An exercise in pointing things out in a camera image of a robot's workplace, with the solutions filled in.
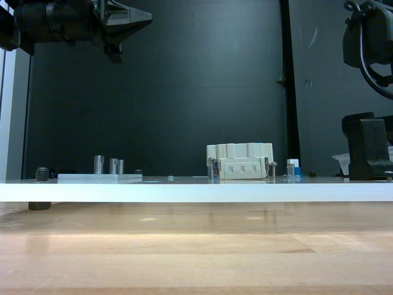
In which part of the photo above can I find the grey metal plate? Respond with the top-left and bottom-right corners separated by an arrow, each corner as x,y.
57,173 -> 144,184

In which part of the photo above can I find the black board foot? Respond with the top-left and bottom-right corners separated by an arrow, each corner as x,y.
28,201 -> 52,211

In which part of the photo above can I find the white plastic board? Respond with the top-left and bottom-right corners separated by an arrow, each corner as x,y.
0,175 -> 393,203

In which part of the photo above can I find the black vertical post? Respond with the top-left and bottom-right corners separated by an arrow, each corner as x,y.
277,0 -> 302,178

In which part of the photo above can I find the small blue socket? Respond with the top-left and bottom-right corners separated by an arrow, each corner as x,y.
287,158 -> 305,179

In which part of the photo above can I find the beige HAN10E hub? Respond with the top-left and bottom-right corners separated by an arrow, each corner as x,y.
206,142 -> 279,181

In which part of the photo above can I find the black clamp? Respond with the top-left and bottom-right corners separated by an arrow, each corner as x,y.
341,111 -> 393,181

